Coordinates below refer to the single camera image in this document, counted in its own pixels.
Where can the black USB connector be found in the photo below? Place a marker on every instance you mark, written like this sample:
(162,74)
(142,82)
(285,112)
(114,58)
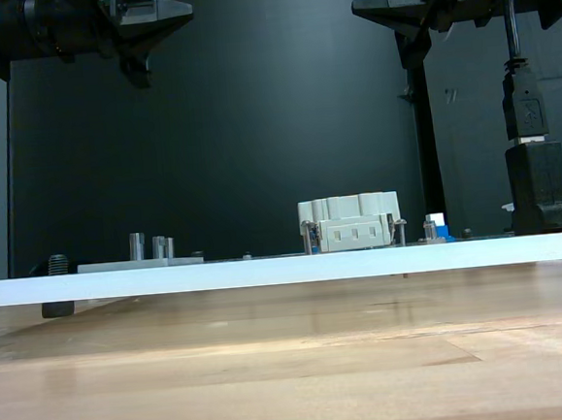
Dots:
(525,103)

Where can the beige multi-pin connector housing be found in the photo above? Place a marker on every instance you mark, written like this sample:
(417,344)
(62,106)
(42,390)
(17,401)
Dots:
(349,209)

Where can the blue white connector block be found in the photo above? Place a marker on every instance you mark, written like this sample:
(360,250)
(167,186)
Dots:
(442,233)

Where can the black USB socket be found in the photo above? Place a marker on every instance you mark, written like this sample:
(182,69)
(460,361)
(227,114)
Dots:
(542,189)

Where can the small metal clamp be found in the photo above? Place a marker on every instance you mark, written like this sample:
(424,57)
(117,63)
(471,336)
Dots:
(428,232)

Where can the grey metal plate with pegs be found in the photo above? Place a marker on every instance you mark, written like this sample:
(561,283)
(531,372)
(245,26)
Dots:
(120,265)

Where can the white task board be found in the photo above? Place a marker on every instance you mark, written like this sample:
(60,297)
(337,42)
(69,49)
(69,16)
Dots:
(286,270)

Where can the black board foot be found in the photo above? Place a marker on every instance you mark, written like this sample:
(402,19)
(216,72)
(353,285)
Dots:
(57,310)

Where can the black aluminium frame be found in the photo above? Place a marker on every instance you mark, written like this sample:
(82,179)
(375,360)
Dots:
(428,159)

